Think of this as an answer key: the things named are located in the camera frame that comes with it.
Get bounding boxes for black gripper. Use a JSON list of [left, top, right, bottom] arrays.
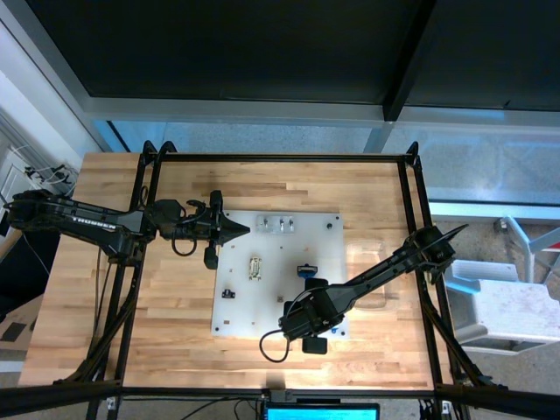
[[178, 190, 251, 269], [301, 277, 330, 355]]

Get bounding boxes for clear bar with pins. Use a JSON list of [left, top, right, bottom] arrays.
[[255, 213, 297, 235]]

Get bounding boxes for laptop screen with blue edge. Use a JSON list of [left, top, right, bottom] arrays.
[[261, 402, 381, 420]]

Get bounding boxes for white board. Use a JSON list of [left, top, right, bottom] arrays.
[[211, 209, 351, 339]]

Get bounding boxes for clear plastic tub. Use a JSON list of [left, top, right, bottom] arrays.
[[345, 239, 400, 312]]

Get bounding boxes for white plastic stool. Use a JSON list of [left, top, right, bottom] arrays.
[[445, 257, 560, 355]]

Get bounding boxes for black desk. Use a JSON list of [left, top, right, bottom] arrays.
[[0, 227, 60, 312]]

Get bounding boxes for brown cardboard box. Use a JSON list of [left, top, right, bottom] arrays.
[[0, 292, 45, 351]]

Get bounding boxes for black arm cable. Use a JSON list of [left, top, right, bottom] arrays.
[[259, 328, 293, 364], [170, 227, 197, 257]]

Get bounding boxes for black table-level camera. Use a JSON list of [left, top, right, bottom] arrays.
[[267, 376, 293, 403]]

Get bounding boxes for black metal frame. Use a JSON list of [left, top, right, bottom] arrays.
[[0, 139, 560, 420]]

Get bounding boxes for white and black cable bundle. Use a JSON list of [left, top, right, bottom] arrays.
[[21, 162, 78, 187]]

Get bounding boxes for grey metal trolley frame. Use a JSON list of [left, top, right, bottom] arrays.
[[493, 213, 560, 284]]

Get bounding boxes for black wall post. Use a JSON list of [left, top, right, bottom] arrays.
[[382, 0, 438, 123]]

